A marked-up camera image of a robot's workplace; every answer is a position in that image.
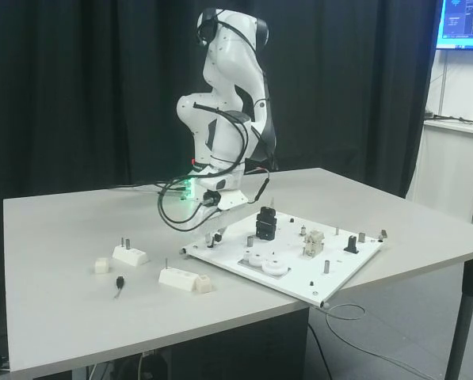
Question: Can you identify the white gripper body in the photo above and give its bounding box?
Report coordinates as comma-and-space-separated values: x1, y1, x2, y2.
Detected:
195, 190, 249, 237

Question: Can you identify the thin black rod, red tag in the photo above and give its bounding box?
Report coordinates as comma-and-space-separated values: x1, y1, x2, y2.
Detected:
254, 168, 272, 205

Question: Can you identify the black D-SUB plug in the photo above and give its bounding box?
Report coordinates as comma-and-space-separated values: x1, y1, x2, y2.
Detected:
254, 205, 279, 241

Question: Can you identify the white peg holder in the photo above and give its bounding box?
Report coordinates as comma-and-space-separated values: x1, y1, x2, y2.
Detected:
158, 268, 200, 293
112, 244, 151, 268

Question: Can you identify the white large gear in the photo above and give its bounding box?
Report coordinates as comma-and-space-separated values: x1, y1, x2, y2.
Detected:
261, 259, 290, 278

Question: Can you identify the white task board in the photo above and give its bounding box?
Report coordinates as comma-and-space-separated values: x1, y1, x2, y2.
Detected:
179, 203, 388, 310

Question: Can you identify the black Ethernet plug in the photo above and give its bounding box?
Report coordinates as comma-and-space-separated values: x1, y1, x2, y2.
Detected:
113, 275, 127, 301

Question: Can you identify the black curtain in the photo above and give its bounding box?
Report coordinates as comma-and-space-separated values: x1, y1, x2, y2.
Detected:
0, 0, 445, 353

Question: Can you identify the black table leg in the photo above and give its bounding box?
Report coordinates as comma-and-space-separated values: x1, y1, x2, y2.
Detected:
448, 259, 473, 380

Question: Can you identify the blue screen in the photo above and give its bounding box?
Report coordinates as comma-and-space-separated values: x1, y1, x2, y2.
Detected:
436, 0, 473, 51

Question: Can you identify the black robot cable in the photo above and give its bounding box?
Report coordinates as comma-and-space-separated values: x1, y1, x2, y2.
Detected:
216, 9, 273, 120
193, 101, 250, 175
158, 173, 221, 233

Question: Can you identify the thin grey cable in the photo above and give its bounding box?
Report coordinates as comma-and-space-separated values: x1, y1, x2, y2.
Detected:
319, 302, 367, 380

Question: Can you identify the black hanging cable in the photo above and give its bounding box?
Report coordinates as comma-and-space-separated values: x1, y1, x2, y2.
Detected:
307, 312, 334, 380

